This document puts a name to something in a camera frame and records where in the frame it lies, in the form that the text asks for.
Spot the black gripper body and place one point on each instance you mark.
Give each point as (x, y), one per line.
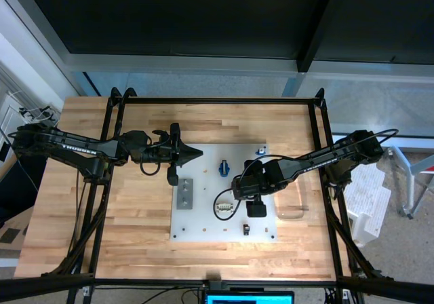
(174, 154)
(251, 188)

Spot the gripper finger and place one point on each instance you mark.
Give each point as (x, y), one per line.
(188, 149)
(188, 157)

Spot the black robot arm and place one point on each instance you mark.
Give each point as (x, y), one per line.
(78, 148)
(305, 165)

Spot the beige connector hub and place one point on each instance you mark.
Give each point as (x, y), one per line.
(224, 208)

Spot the blue white small connector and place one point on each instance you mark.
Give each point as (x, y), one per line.
(260, 152)

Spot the black connector socket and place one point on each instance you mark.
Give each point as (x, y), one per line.
(246, 229)

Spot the blue clamp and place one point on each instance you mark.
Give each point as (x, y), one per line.
(223, 170)

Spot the grey metal plate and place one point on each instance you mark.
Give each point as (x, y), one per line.
(180, 195)

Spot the clear plastic tub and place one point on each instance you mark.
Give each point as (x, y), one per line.
(288, 209)

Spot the white board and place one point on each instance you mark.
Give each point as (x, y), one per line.
(196, 222)

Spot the blue laptop screen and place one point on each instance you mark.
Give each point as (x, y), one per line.
(247, 299)

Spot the grey metal stand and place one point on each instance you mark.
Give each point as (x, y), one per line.
(411, 188)

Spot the brown cardboard box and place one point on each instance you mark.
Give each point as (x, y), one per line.
(23, 222)

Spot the red panel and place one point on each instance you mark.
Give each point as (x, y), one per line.
(428, 171)

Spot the black table frame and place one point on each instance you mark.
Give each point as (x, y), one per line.
(217, 100)

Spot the black table camera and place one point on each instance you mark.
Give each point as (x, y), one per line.
(217, 285)

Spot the black wall pillar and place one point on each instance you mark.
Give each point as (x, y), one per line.
(315, 29)

